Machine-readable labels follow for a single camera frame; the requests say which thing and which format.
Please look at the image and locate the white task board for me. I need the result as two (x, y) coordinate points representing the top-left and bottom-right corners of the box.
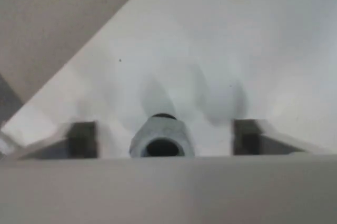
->
(0, 0), (337, 160)

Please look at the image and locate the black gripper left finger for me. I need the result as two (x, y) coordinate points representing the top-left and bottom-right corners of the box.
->
(15, 120), (100, 160)

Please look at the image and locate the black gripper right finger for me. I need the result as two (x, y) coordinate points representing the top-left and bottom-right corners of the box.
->
(231, 118), (310, 156)

